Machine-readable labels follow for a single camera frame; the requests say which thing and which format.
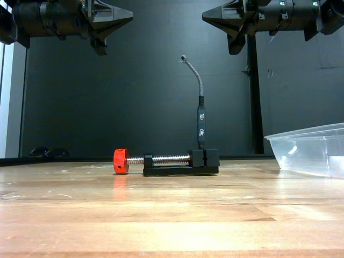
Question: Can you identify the clear plastic tub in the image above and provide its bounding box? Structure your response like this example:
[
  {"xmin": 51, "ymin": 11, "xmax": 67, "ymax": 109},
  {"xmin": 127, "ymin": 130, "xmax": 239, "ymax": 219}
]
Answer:
[{"xmin": 263, "ymin": 122, "xmax": 344, "ymax": 180}]

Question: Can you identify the black vertical room post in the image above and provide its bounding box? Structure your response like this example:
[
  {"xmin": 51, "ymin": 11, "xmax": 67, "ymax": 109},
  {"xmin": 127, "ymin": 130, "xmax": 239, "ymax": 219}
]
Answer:
[{"xmin": 243, "ymin": 34, "xmax": 266, "ymax": 154}]

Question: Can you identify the black clamp with red knob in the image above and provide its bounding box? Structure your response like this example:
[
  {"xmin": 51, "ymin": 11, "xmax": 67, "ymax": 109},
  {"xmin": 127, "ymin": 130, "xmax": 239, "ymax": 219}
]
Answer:
[{"xmin": 112, "ymin": 148, "xmax": 220, "ymax": 177}]

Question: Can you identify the black USB-C socket adapter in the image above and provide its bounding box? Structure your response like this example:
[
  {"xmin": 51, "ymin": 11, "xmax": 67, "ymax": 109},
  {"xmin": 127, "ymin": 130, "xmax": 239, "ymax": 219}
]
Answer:
[{"xmin": 197, "ymin": 124, "xmax": 207, "ymax": 150}]

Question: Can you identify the USB-C connector with braided cable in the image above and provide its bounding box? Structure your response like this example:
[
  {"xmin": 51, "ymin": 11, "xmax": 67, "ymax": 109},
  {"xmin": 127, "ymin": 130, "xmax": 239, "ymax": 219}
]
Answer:
[{"xmin": 178, "ymin": 54, "xmax": 207, "ymax": 125}]

